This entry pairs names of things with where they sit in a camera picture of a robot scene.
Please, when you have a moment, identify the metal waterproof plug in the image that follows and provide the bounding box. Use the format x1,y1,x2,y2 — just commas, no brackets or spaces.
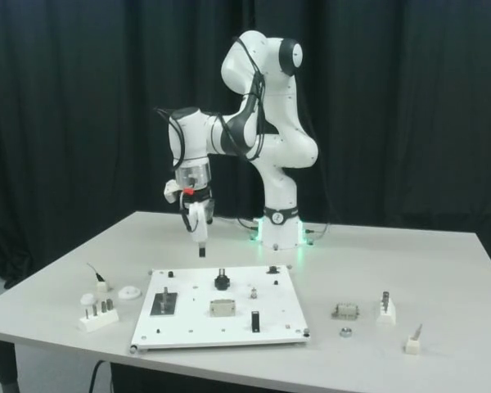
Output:
330,301,362,320

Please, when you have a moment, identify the grey base cable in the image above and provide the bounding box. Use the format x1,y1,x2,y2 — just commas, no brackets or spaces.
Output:
304,222,331,246

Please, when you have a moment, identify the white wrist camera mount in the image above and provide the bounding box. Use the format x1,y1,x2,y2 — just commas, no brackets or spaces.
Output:
162,179,182,205

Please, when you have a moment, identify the black base cable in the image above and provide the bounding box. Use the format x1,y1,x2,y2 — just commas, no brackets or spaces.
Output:
233,215,259,231

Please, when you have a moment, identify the black table leg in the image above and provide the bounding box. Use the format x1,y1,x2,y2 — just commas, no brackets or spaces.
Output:
0,336,18,393

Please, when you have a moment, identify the black control cabinet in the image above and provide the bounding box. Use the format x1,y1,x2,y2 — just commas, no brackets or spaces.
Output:
110,359,279,393

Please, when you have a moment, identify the black floor cable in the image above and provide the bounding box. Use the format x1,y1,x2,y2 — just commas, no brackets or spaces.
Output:
88,359,112,393

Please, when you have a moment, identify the black USB plug with cable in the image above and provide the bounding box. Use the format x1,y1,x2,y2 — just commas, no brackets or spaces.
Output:
85,261,107,284

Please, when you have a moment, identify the white round peg holder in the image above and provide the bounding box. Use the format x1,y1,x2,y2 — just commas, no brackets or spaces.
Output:
375,306,398,328

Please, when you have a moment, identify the white square peg holder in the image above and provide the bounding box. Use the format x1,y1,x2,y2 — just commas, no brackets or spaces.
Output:
77,309,120,333

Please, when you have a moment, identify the white large gear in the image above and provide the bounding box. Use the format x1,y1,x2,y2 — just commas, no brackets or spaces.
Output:
117,285,143,302

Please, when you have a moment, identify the black curtain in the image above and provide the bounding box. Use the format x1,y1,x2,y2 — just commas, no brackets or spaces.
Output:
0,0,491,290

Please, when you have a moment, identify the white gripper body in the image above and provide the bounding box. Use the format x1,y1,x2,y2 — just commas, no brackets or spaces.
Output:
188,202,209,245

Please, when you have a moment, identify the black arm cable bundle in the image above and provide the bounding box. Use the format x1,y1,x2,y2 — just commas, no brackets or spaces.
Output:
153,34,280,173

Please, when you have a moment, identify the white task board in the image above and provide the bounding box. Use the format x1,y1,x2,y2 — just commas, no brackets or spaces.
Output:
129,264,312,354

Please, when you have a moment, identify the silver wrist ring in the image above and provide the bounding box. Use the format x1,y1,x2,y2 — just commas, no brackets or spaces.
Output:
174,162,212,192

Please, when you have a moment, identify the white medium gear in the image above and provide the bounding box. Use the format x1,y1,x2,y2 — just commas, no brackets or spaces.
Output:
79,293,99,313

